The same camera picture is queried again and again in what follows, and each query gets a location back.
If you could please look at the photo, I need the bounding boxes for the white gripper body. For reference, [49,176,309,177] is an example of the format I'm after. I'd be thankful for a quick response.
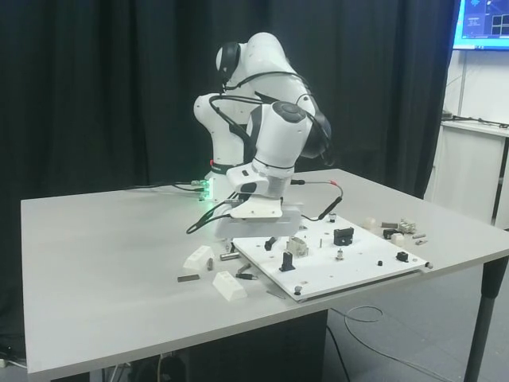
[214,205,302,243]

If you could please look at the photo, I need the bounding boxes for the white peg holder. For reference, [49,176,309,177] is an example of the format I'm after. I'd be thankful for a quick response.
[212,271,248,301]
[182,245,216,272]

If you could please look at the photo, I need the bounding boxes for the white flat mounting plate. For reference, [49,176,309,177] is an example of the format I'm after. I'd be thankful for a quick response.
[229,197,285,220]

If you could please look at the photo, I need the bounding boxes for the white task board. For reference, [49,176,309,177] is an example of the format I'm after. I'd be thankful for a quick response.
[232,216,434,304]

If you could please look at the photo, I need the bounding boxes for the white cabinet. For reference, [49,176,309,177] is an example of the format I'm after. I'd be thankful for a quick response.
[422,117,509,232]

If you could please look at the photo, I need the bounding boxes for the black curtains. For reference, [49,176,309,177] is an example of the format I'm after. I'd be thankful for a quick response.
[0,0,463,359]

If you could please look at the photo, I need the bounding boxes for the black table leg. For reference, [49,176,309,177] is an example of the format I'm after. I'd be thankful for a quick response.
[464,266,501,382]

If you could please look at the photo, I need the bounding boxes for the blue screen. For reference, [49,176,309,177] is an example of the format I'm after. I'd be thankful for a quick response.
[452,0,509,52]

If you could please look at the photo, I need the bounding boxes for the black looped gripper cable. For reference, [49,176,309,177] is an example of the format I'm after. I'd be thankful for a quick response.
[186,200,244,236]

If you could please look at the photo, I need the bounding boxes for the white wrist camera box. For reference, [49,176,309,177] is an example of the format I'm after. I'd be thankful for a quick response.
[226,164,270,197]

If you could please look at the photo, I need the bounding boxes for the thin black rod on wire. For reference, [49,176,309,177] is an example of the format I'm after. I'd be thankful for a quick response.
[292,178,345,222]

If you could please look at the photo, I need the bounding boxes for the black base cable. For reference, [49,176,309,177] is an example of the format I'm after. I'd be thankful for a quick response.
[129,180,208,193]

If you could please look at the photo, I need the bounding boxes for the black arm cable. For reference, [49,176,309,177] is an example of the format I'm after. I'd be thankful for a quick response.
[209,70,336,168]

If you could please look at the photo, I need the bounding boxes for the grey floor cable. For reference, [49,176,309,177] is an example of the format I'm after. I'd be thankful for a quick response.
[343,305,471,361]

